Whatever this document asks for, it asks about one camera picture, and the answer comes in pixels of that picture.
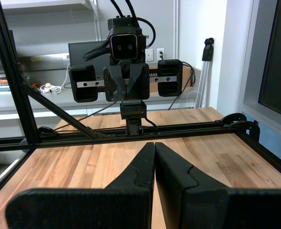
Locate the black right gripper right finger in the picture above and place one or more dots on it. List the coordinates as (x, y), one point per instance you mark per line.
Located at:
(202, 205)

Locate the white wall shelf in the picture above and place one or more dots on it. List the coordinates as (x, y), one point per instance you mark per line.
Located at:
(47, 4)

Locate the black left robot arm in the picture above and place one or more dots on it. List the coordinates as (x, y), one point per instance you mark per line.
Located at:
(133, 111)

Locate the small orange tool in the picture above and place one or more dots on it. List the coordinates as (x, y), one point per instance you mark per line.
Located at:
(35, 85)

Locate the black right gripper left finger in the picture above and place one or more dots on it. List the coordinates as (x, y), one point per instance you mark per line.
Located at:
(131, 200)

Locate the black aluminium frame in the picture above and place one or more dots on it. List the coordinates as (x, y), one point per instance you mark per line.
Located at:
(12, 71)

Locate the black computer monitor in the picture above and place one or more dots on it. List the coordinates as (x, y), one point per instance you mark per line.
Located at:
(76, 55)

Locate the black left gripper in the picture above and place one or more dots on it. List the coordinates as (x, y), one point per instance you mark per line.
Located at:
(83, 83)

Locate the grey tripod with black head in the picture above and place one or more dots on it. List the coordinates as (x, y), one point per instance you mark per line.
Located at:
(207, 51)

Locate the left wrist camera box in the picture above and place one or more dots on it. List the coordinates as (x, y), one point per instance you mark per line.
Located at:
(123, 47)

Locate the white wall conduit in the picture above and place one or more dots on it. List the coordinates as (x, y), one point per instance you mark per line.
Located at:
(176, 23)

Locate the grey desk counter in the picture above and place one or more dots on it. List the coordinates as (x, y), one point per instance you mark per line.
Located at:
(0, 102)

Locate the white wall outlet with plug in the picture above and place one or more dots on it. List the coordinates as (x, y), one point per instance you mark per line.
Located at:
(160, 53)

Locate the stack of books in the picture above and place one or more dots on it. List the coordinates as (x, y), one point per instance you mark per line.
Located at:
(1, 89)

